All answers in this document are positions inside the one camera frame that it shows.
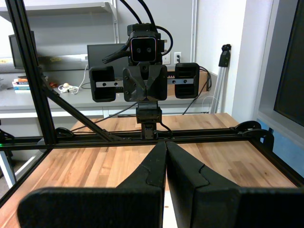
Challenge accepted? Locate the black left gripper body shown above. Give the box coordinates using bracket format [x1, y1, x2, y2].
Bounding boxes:
[89, 62, 200, 103]

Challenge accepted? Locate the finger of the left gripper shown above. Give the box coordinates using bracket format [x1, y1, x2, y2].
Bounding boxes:
[123, 67, 146, 103]
[145, 64, 168, 102]

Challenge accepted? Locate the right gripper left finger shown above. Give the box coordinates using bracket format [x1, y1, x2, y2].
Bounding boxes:
[18, 141, 167, 228]

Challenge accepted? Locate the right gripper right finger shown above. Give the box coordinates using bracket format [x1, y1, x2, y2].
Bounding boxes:
[167, 142, 304, 228]

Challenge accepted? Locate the black computer monitor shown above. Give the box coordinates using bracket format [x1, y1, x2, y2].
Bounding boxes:
[8, 30, 38, 70]
[86, 44, 131, 70]

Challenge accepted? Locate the grey desk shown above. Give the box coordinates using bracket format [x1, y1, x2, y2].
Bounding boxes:
[0, 71, 218, 119]

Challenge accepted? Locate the white task board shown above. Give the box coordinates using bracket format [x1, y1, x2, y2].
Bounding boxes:
[162, 184, 178, 228]

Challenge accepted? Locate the aluminium stand with black head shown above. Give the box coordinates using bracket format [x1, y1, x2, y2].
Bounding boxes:
[210, 44, 232, 114]

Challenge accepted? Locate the stack of books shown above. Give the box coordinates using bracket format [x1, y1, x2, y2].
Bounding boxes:
[11, 77, 31, 92]

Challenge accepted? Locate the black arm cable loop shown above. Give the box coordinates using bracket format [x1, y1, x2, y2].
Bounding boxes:
[102, 44, 131, 65]
[155, 25, 173, 57]

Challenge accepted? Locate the white cable coil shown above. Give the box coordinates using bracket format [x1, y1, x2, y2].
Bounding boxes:
[57, 64, 89, 95]

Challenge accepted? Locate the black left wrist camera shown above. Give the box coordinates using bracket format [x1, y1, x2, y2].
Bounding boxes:
[129, 37, 159, 64]

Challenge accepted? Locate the black overhead cable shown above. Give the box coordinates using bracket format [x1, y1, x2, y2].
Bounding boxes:
[118, 0, 144, 26]
[137, 0, 157, 26]

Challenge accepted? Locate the black aluminium frame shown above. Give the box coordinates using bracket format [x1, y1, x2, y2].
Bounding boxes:
[0, 0, 304, 207]

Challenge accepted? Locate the grey wall shelf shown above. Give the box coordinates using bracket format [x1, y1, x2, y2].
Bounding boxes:
[0, 1, 119, 43]

